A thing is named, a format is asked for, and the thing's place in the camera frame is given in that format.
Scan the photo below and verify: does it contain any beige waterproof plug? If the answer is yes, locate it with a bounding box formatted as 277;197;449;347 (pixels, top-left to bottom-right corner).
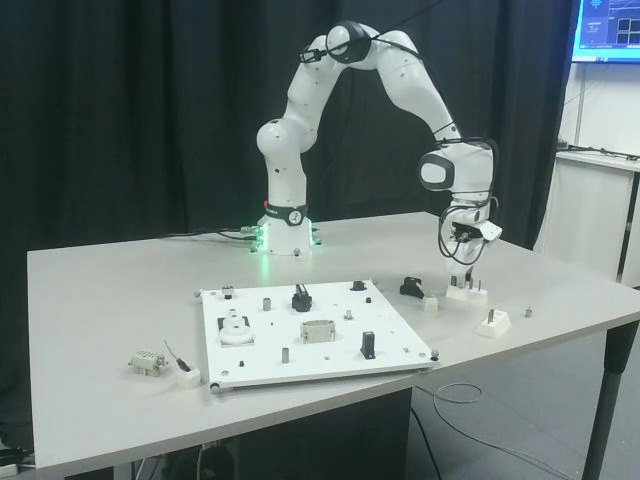
128;350;162;374

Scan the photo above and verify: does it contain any looped black cable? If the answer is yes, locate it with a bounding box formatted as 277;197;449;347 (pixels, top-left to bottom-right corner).
436;205;457;260

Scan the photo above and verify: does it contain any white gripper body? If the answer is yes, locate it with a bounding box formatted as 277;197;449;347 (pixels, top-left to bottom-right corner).
446;238;487;276

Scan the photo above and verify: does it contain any black Ethernet plug with cable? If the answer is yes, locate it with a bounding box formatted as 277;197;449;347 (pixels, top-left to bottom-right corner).
161;339;194;374

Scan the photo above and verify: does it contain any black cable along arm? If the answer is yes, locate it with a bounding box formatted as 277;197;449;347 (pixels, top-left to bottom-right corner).
298;0;501;151

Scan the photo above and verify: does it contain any white large gear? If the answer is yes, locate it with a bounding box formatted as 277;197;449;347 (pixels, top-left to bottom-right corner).
219;324;253;348

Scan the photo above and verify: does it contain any black cable at arm foot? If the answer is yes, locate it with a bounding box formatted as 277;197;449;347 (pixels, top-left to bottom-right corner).
163;225;267;243

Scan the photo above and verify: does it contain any white square peg holder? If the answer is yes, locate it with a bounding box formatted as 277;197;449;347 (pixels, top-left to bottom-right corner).
445;285;488;304

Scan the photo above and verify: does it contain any white round peg holder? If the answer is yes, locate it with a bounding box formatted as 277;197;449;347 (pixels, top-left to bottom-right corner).
475;313;512;338

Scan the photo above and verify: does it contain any blue screen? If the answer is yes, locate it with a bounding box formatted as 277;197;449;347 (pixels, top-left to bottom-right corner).
571;0;640;65

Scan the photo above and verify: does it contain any white task board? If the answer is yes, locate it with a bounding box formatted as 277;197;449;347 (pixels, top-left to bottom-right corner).
192;277;441;397

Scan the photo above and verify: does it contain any grey floor cable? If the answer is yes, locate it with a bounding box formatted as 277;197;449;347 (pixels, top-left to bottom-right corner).
411;381;502;480

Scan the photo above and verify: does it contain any white cabinet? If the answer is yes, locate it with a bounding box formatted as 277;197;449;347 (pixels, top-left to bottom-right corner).
531;148;640;290

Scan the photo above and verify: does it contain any black curtain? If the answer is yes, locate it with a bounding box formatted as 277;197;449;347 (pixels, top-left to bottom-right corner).
0;0;584;441

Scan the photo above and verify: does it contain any black D-SUB plug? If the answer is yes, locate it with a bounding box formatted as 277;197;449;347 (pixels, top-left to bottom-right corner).
399;275;427;301

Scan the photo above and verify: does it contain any black table leg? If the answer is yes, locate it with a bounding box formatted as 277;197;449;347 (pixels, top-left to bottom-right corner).
583;319;640;480

